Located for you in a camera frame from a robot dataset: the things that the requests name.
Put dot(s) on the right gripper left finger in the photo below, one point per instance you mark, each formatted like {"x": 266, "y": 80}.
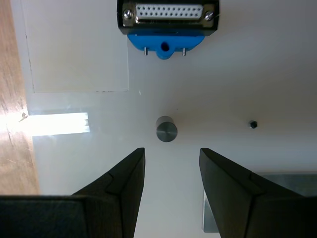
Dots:
{"x": 74, "y": 215}

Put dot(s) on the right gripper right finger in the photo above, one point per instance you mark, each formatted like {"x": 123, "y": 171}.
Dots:
{"x": 260, "y": 213}

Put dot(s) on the metal cylinder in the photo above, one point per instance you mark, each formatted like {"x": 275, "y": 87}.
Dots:
{"x": 166, "y": 130}

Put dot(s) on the grey metal block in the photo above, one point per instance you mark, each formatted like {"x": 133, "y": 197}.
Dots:
{"x": 292, "y": 184}

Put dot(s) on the small black screw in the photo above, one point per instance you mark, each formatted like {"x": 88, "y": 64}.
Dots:
{"x": 253, "y": 124}

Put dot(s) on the white board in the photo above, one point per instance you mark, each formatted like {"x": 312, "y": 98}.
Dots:
{"x": 223, "y": 86}

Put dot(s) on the black D-sub connector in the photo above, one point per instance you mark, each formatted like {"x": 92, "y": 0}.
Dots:
{"x": 168, "y": 12}

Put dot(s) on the blue connector mount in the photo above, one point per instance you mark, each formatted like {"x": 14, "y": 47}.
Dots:
{"x": 163, "y": 42}

